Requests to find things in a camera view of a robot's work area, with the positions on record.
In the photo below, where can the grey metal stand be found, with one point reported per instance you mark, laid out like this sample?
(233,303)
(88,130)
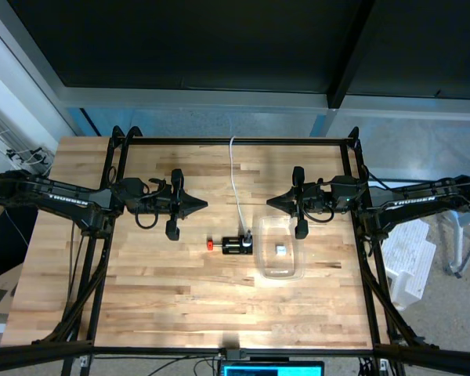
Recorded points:
(457,246)

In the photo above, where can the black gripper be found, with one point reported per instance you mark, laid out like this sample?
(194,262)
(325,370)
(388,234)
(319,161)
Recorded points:
(317,199)
(160,201)

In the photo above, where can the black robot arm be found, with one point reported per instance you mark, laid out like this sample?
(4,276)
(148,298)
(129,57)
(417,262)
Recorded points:
(68,199)
(411,201)

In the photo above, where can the small white connector block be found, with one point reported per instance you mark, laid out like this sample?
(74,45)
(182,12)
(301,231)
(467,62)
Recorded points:
(281,250)

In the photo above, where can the white stepped foam block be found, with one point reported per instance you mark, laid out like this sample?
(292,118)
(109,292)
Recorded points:
(411,254)

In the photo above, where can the white power receptacle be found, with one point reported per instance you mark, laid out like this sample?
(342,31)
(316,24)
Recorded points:
(245,245)

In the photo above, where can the clear plastic tub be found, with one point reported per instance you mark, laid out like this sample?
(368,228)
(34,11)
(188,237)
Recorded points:
(270,258)

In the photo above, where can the black clamp with red knob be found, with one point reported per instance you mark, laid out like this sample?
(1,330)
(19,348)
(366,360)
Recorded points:
(231,245)

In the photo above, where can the black aluminium frame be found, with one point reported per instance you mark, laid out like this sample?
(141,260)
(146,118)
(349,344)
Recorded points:
(297,141)

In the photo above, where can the blue laptop screen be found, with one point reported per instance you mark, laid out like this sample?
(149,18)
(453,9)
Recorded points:
(270,370)

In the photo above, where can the black table-level camera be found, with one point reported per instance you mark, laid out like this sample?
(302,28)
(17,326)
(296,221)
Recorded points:
(235,353)

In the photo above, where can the brown cardboard box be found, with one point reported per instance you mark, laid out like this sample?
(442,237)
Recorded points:
(8,278)

